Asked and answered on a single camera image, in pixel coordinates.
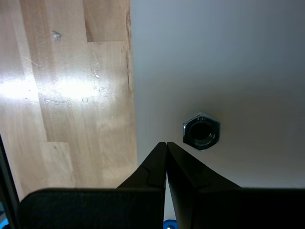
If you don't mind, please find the white board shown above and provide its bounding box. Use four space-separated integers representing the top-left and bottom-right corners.
130 0 305 229

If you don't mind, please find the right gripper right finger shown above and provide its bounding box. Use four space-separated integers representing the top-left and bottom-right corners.
167 142 243 229

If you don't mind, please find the blue holder with white socket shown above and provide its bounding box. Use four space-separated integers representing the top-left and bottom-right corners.
163 218 178 229

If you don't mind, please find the silver M12 hex nut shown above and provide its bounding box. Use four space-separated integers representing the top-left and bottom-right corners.
182 111 221 152

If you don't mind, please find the blue screen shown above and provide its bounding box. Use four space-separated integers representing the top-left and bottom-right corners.
0 201 10 229

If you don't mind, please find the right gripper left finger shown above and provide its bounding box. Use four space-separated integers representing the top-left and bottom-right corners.
116 142 168 189

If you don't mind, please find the black metal frame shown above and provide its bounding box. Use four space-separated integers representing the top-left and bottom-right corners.
0 133 21 229

